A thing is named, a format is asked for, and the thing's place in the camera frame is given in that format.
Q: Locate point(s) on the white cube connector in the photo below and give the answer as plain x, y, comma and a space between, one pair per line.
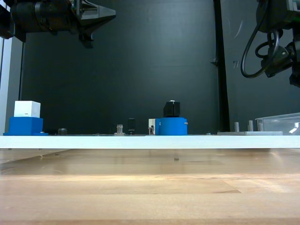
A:
27, 109

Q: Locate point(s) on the grey metal peg block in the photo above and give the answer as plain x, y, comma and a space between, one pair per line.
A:
248, 133

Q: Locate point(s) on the blue connector mount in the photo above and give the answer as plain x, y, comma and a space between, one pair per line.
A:
25, 126

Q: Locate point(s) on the black wall pillar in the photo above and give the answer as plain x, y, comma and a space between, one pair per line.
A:
222, 93

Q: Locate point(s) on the small metal socket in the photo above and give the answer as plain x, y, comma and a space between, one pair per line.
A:
120, 129

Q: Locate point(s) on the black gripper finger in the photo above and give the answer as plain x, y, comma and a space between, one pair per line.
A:
96, 24
103, 14
296, 75

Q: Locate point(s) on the white task board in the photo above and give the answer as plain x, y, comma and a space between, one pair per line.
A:
140, 141

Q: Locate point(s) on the clear plastic tub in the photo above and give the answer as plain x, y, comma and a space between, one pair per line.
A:
279, 124

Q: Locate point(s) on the black clamp block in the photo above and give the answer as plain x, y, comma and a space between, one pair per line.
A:
172, 109

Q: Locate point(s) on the small black connector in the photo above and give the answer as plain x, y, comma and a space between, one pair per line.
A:
132, 125

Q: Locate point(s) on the beige connector housing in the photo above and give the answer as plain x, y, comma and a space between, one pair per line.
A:
152, 126

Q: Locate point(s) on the blue round clamp holder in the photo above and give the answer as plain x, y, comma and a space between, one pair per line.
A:
173, 126

